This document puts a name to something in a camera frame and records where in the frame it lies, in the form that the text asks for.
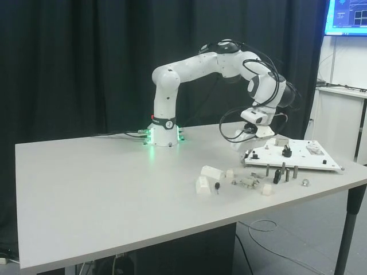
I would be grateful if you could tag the small white block holder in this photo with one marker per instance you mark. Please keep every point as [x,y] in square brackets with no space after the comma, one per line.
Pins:
[267,190]
[229,173]

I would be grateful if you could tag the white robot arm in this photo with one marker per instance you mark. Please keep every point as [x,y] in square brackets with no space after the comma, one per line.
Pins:
[172,74]

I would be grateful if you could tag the dark table leg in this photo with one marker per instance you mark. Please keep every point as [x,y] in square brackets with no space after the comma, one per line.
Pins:
[348,229]

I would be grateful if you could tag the metal round peg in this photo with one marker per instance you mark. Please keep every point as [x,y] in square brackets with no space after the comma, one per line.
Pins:
[283,167]
[286,176]

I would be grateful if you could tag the black curtains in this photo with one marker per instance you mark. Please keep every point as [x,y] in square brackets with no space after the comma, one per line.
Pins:
[71,57]

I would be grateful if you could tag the thick metal peg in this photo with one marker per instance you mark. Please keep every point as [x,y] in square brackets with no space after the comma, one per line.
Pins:
[295,172]

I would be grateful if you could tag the black plug block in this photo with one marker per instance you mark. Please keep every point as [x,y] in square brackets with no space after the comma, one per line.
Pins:
[277,176]

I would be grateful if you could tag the metal D-SUB plug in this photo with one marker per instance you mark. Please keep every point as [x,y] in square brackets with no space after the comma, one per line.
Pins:
[245,183]

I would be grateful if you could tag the white task board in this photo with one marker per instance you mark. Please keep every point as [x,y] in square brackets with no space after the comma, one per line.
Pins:
[289,159]

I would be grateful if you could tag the blue screen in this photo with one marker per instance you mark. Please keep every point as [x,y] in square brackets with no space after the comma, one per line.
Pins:
[347,17]

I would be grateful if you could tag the short white peg holder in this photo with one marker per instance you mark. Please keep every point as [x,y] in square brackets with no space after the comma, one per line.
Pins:
[204,186]

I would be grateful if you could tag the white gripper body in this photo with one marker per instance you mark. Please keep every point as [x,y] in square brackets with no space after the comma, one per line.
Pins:
[243,140]

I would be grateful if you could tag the white cabinet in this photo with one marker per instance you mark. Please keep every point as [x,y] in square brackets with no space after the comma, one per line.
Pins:
[341,120]

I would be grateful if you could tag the long white peg holder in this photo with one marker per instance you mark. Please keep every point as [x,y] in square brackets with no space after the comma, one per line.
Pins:
[211,172]

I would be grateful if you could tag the white large gear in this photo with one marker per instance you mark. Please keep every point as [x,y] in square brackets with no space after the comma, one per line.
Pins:
[315,149]

